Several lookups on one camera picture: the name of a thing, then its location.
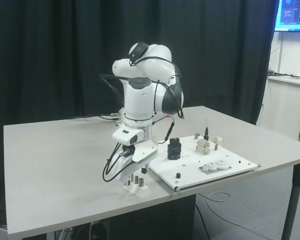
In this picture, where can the white task board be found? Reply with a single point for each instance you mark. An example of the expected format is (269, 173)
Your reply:
(195, 160)

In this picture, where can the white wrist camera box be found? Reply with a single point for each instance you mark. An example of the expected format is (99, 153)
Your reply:
(127, 133)

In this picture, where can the white medium gear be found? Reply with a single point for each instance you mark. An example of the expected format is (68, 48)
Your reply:
(222, 165)

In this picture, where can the black D-SUB plug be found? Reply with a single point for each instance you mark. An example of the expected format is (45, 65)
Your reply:
(174, 150)

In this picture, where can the black table leg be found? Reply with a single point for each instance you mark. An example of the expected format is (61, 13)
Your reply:
(296, 200)

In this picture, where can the white peg holder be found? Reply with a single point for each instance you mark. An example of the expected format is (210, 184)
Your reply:
(138, 190)

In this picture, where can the white cabinet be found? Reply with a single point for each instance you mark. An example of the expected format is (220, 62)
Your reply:
(287, 110)

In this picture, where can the black USB plug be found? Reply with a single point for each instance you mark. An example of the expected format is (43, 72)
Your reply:
(206, 133)

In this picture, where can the small metal round peg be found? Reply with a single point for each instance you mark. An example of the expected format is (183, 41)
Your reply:
(132, 178)

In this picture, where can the medium metal round peg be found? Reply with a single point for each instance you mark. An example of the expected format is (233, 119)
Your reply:
(136, 180)

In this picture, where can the small metal square peg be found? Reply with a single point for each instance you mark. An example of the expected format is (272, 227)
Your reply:
(196, 136)

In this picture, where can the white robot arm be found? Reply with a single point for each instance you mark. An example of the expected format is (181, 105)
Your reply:
(140, 100)

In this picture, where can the black bolt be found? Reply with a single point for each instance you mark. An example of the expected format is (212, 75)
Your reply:
(178, 175)

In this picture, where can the small white cube holder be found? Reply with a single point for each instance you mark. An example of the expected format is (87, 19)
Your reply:
(218, 140)

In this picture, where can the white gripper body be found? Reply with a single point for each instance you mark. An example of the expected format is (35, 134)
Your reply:
(135, 166)

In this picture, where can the blue screen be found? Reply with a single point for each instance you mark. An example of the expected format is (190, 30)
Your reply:
(293, 15)

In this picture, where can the white Ethernet plug block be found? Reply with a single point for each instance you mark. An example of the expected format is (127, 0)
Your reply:
(203, 147)

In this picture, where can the white small gear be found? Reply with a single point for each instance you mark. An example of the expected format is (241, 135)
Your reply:
(211, 167)

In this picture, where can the large metal round peg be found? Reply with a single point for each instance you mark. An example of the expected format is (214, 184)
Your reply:
(141, 183)

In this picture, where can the black curtains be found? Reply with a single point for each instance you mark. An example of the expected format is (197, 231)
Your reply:
(65, 55)

